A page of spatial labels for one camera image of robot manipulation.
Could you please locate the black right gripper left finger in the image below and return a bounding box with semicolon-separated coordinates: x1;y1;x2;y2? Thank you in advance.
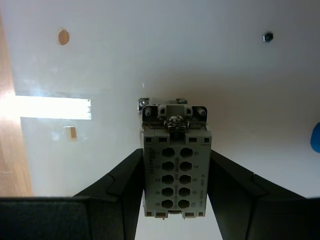
0;148;146;240

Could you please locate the white taskboard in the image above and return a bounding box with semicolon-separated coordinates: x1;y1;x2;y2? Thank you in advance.
0;0;320;240

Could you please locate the grey connector socket with standoffs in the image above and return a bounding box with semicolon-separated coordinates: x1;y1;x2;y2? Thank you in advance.
136;97;188;115

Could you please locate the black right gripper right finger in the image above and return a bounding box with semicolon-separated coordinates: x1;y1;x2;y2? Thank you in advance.
210;150;320;240

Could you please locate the black board screw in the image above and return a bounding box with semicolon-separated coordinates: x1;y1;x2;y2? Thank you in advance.
261;30;275;44

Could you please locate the grey HAN10E connector insert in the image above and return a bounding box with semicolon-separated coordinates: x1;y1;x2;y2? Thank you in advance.
141;104;214;221

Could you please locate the small blue and white connector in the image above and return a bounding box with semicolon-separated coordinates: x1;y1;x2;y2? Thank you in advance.
309;124;320;153

